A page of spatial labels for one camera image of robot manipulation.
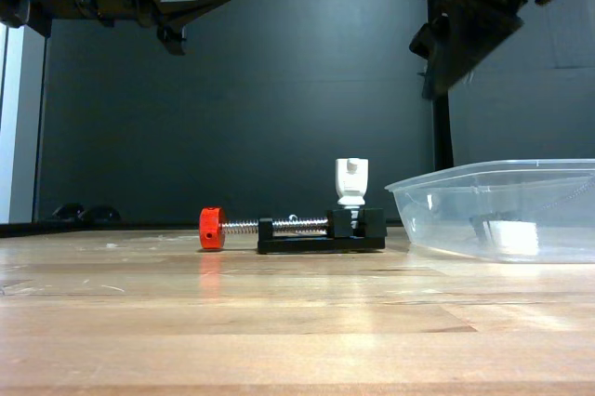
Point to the small black power plug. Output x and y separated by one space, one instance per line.
479 228

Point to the white power socket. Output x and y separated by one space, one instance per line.
352 182

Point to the clear plastic container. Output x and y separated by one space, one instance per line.
446 210

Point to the small white cube adapter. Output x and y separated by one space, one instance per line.
513 238

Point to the small black vise red knob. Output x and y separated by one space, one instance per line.
302 246

